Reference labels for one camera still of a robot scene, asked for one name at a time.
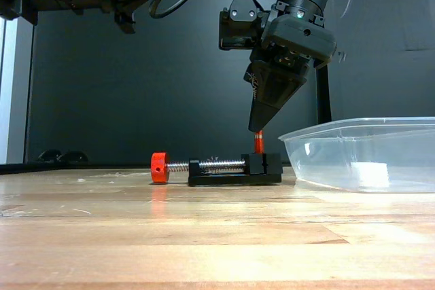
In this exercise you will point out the black curved bracket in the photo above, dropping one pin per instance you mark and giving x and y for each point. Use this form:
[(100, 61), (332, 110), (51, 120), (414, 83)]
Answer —
[(50, 155), (75, 156)]

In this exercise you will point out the clear plastic tub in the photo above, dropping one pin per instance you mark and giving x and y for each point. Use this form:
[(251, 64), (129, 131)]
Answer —
[(340, 154)]

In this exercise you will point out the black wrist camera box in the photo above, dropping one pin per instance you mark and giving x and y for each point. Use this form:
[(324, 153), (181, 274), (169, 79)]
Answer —
[(238, 32)]

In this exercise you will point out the black vise with orange knob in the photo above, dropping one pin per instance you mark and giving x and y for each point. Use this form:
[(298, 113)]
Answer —
[(234, 178)]

